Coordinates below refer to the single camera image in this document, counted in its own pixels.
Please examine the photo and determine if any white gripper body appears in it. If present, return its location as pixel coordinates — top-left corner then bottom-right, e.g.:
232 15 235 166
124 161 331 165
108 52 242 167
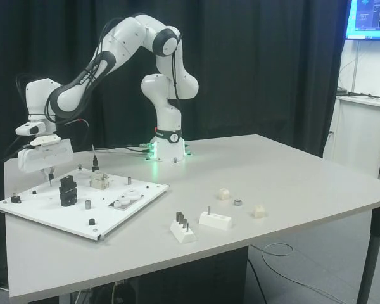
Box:
17 139 75 174

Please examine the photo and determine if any white square peg holder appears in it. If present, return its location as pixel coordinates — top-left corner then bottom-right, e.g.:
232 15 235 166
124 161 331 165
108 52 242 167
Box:
170 218 198 244

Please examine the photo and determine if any white round peg holder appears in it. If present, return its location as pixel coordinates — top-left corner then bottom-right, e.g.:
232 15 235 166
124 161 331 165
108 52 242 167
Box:
198 210 234 231

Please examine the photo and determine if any flat white mounting plate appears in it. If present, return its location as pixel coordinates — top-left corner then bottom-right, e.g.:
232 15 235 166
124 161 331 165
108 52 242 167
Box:
30 134 62 148

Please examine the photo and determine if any black D-SUB plug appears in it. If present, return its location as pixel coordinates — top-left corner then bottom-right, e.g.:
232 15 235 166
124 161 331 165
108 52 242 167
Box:
59 175 79 208

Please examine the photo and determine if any white task board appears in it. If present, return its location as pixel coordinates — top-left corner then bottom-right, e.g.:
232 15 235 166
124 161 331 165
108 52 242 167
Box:
0 163 171 241

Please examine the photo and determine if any black curtain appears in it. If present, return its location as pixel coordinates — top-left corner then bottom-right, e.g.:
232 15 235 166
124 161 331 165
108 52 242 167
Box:
0 0 352 286

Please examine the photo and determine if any white cabinet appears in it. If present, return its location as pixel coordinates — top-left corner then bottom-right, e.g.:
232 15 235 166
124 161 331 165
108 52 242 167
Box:
322 94 380 184

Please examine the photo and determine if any black table leg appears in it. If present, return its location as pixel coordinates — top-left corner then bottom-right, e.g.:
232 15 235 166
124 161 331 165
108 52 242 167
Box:
365 202 380 304

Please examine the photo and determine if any blue screen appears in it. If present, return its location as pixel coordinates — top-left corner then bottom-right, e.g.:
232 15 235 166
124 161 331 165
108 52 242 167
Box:
346 0 380 41

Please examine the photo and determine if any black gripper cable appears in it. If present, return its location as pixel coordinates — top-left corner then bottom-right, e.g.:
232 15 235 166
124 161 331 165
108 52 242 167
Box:
3 133 34 157

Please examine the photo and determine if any small white wrist camera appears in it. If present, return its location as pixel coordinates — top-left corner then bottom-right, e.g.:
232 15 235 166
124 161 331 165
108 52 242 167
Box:
15 122 46 137

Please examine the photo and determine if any black plug with thin wire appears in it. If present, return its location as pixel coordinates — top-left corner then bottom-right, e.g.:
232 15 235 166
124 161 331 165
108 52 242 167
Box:
91 144 100 174

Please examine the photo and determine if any black base cable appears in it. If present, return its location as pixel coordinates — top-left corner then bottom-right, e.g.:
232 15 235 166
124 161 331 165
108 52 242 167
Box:
93 144 153 156

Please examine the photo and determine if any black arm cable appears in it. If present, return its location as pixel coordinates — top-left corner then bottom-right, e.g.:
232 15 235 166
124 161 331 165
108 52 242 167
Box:
15 17 186 127

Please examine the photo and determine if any black floor cable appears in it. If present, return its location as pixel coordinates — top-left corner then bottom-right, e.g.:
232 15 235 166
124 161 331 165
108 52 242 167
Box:
246 258 269 304

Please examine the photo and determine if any grey floor cable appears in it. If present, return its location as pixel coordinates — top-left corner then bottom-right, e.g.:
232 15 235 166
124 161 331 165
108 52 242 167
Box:
261 242 380 304

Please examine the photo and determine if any black cable bundle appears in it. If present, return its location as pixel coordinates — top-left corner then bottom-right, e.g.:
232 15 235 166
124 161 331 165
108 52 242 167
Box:
335 89 380 103

